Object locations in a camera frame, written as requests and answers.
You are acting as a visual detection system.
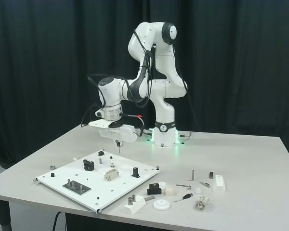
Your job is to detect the white long peg holder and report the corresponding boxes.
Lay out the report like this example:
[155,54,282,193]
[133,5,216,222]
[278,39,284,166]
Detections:
[212,174,226,193]

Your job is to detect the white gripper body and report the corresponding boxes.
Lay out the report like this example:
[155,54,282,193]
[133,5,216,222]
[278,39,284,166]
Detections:
[98,125,137,143]

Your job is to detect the black curtain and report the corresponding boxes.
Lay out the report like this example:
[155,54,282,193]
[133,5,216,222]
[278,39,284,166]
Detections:
[0,0,289,161]

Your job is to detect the black table leg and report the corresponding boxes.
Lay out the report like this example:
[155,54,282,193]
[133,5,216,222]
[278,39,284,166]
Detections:
[0,198,12,231]

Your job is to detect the black D-SUB plug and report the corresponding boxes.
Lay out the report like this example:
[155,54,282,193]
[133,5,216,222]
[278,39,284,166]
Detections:
[146,182,162,195]

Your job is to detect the robot base cable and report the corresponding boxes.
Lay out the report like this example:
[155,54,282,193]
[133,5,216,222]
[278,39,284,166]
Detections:
[179,130,193,141]

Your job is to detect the metal waterproof plug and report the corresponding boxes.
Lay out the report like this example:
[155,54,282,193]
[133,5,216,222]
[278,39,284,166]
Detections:
[195,197,207,211]

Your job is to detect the white large gear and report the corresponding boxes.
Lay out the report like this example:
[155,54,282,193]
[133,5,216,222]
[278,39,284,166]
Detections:
[153,199,171,211]

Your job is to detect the white two-peg holder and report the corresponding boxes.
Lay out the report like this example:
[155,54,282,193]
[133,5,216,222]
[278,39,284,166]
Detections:
[121,195,146,214]

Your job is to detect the white task board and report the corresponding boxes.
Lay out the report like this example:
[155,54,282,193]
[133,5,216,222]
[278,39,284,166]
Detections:
[33,149,161,214]

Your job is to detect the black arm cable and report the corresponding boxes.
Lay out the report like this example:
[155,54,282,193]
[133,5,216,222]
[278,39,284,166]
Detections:
[86,28,157,109]

